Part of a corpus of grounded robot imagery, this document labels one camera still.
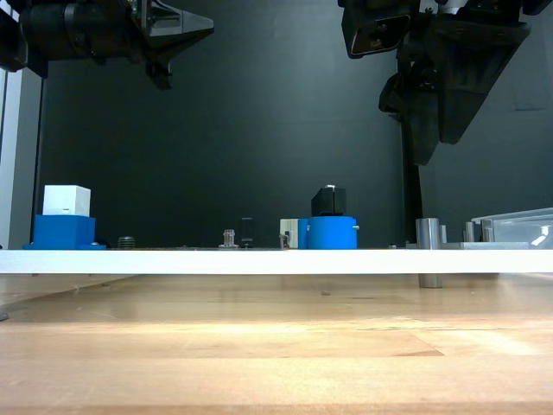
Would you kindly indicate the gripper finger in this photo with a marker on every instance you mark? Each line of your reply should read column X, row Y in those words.
column 186, row 46
column 421, row 138
column 466, row 69
column 194, row 26

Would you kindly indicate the steel cylinder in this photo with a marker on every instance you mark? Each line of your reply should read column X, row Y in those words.
column 427, row 233

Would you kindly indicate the white taskboard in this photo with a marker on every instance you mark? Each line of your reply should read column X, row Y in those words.
column 259, row 261

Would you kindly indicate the black D-sub connector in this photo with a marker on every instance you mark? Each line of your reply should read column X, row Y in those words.
column 328, row 203

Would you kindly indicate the grey plate with pegs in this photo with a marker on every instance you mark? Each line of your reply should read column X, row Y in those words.
column 497, row 246

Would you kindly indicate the clear plastic tub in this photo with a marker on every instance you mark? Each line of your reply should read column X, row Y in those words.
column 518, row 229

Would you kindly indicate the beige multi-pin connector housing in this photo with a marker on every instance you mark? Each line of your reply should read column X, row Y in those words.
column 290, row 231

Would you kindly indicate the small black socket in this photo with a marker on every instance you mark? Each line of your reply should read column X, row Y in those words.
column 247, row 229

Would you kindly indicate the white cube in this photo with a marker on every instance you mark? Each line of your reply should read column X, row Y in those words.
column 67, row 201

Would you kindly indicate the small silver connector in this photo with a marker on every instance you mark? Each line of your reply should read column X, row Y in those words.
column 229, row 238

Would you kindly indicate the black round plug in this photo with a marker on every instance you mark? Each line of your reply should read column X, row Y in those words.
column 127, row 242

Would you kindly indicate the blue square base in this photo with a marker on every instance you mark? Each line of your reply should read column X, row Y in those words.
column 62, row 231

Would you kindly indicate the black wall post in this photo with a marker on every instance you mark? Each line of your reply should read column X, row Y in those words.
column 412, row 194

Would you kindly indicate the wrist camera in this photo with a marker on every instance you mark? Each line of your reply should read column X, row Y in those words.
column 376, row 34

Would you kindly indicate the blue connector mount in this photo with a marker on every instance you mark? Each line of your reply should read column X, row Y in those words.
column 332, row 233

